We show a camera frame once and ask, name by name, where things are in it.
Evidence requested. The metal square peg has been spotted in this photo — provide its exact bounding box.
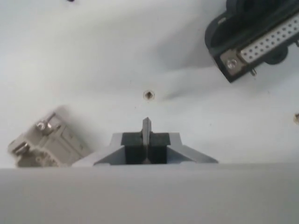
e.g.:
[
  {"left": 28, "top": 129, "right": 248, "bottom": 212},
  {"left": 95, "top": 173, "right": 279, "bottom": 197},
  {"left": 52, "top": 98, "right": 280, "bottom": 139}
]
[{"left": 142, "top": 117, "right": 153, "bottom": 164}]

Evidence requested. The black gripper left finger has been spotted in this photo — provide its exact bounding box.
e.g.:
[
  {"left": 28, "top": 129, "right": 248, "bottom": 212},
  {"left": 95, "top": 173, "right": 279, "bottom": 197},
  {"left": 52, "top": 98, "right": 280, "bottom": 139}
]
[{"left": 93, "top": 132, "right": 146, "bottom": 166}]

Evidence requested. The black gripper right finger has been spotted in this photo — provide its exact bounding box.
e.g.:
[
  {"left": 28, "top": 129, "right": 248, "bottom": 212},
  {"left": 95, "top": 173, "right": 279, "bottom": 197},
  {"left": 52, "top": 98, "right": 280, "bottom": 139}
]
[{"left": 148, "top": 132, "right": 220, "bottom": 165}]

